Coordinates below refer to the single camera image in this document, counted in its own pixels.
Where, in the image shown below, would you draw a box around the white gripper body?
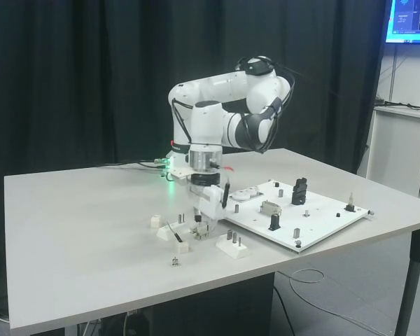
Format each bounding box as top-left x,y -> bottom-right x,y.
190,185 -> 228,225

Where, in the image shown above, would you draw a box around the grey metal waterproof plug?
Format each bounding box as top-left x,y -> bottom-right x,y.
190,223 -> 211,241

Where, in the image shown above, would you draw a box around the wide white peg holder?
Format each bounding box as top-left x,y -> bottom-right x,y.
156,220 -> 191,242
215,233 -> 249,260

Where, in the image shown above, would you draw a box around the black D-SUB plug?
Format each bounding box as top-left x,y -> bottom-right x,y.
291,177 -> 308,206

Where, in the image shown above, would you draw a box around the white task board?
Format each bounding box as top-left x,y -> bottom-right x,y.
223,180 -> 375,253

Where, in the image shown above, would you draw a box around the black curtain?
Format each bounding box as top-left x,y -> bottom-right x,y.
0,0 -> 393,316

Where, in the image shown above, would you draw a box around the white cabinet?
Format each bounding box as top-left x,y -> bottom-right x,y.
356,104 -> 420,202

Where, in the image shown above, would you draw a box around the dark table leg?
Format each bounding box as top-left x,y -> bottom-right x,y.
394,229 -> 420,336

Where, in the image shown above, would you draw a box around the blue screen monitor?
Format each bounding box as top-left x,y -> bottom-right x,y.
384,0 -> 420,45

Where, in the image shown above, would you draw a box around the black plug with thin cable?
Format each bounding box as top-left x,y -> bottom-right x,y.
166,222 -> 185,244

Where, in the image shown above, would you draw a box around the black cables at arm foot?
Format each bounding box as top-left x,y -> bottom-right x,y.
101,157 -> 171,178

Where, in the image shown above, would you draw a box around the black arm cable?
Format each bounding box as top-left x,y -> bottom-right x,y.
170,55 -> 298,155

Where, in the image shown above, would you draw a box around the grey floor cable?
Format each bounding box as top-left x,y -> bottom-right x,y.
274,267 -> 402,336

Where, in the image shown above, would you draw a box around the black floor cable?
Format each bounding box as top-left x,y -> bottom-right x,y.
272,286 -> 297,336

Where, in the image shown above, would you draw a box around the black cable on cabinet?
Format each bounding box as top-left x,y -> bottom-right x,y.
373,99 -> 420,114

